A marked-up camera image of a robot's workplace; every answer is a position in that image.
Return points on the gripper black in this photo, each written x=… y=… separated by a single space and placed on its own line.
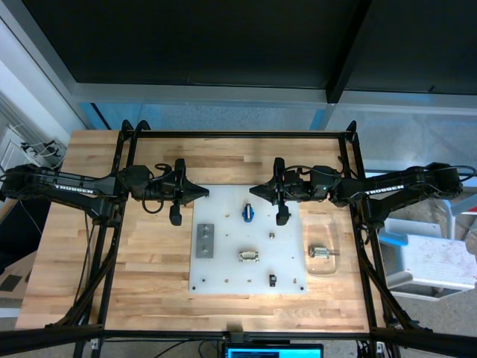
x=288 y=188
x=178 y=190

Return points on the beige HAN10E connector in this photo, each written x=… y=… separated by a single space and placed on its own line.
x=317 y=252

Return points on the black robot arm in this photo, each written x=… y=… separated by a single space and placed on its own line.
x=74 y=186
x=384 y=188

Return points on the blue clamp connector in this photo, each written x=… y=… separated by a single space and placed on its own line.
x=247 y=214

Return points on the beige HAN10E hub socket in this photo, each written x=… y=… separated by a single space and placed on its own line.
x=249 y=256

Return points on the small black connector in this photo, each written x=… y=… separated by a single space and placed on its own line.
x=273 y=280

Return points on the grey metal block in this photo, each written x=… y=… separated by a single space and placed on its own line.
x=203 y=253

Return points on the clear plastic tub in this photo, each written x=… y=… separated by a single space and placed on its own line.
x=320 y=227

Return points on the white mounting board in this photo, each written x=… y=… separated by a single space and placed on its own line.
x=223 y=261

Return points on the laptop screen with blue edge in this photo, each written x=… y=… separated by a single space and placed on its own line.
x=272 y=352

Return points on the white step ladder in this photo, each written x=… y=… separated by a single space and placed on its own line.
x=436 y=261

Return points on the brown cardboard box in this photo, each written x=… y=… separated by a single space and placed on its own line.
x=22 y=268

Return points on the black aluminium frame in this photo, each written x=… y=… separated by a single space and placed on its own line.
x=238 y=133

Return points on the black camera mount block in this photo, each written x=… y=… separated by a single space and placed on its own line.
x=235 y=336

